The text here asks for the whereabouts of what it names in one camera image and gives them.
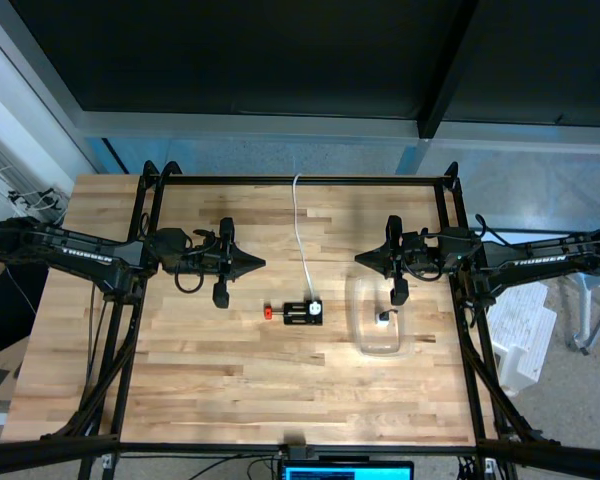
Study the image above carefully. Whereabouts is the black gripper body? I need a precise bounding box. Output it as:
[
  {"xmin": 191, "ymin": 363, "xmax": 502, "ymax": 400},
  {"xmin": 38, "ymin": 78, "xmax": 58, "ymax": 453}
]
[
  {"xmin": 384, "ymin": 215, "xmax": 436, "ymax": 306},
  {"xmin": 195, "ymin": 218, "xmax": 237, "ymax": 309}
]

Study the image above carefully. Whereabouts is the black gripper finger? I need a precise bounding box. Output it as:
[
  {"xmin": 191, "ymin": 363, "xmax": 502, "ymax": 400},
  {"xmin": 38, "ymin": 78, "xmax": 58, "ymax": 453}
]
[
  {"xmin": 233, "ymin": 244, "xmax": 267, "ymax": 264},
  {"xmin": 354, "ymin": 258, "xmax": 389, "ymax": 277},
  {"xmin": 354, "ymin": 243, "xmax": 389, "ymax": 261},
  {"xmin": 233, "ymin": 262, "xmax": 267, "ymax": 282}
]

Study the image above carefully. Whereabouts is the black clamp with red knob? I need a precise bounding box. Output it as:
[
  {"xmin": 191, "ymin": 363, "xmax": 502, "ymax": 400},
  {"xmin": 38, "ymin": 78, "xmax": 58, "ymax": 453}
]
[{"xmin": 263, "ymin": 298, "xmax": 327, "ymax": 327}]

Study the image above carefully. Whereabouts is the clear plastic tub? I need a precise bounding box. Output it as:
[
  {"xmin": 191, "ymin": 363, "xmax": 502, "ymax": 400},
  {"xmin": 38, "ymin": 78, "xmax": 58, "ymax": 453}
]
[{"xmin": 347, "ymin": 274, "xmax": 415, "ymax": 359}]

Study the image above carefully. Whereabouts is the white plastic step stool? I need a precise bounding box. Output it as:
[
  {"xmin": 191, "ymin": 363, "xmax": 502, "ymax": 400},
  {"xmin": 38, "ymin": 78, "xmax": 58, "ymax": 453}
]
[{"xmin": 485, "ymin": 279, "xmax": 560, "ymax": 399}]

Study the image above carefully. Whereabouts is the black steel column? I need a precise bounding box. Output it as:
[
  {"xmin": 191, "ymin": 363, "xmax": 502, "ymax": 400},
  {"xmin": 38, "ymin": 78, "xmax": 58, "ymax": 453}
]
[{"xmin": 418, "ymin": 0, "xmax": 481, "ymax": 140}]

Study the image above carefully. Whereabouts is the blue-edged screen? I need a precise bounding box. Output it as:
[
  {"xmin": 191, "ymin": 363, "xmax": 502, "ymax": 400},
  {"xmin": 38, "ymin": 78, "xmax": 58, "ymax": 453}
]
[{"xmin": 278, "ymin": 460, "xmax": 415, "ymax": 480}]

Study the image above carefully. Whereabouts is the brown cardboard box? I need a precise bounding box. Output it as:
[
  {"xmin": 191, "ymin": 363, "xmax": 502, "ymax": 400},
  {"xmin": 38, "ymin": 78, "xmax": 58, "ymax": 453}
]
[{"xmin": 0, "ymin": 335, "xmax": 31, "ymax": 401}]

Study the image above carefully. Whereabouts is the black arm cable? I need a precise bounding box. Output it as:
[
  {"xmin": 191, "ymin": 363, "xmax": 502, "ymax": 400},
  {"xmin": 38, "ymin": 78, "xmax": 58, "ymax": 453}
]
[
  {"xmin": 172, "ymin": 227, "xmax": 220, "ymax": 295},
  {"xmin": 472, "ymin": 213, "xmax": 509, "ymax": 249}
]

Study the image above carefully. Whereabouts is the white power cable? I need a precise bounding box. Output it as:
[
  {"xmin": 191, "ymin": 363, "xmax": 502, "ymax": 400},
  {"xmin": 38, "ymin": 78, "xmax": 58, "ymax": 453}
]
[{"xmin": 291, "ymin": 172, "xmax": 317, "ymax": 301}]

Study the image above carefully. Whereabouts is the black aluminium frame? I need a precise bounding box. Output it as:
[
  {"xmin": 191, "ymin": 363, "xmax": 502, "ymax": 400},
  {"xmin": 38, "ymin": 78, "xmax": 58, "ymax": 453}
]
[{"xmin": 0, "ymin": 159, "xmax": 600, "ymax": 480}]

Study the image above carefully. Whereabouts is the small black camera box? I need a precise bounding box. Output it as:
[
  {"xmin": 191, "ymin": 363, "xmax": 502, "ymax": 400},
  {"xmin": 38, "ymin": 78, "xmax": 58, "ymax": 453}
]
[{"xmin": 278, "ymin": 433, "xmax": 317, "ymax": 460}]

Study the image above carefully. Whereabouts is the grey metal chair frame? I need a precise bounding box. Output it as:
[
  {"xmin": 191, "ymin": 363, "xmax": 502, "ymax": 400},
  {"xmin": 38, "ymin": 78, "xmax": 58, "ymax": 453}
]
[{"xmin": 559, "ymin": 272, "xmax": 600, "ymax": 357}]

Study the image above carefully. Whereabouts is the tangle of loose cables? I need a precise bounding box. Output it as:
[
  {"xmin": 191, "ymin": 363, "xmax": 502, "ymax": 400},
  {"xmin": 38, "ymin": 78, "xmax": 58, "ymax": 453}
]
[{"xmin": 7, "ymin": 187, "xmax": 64, "ymax": 211}]

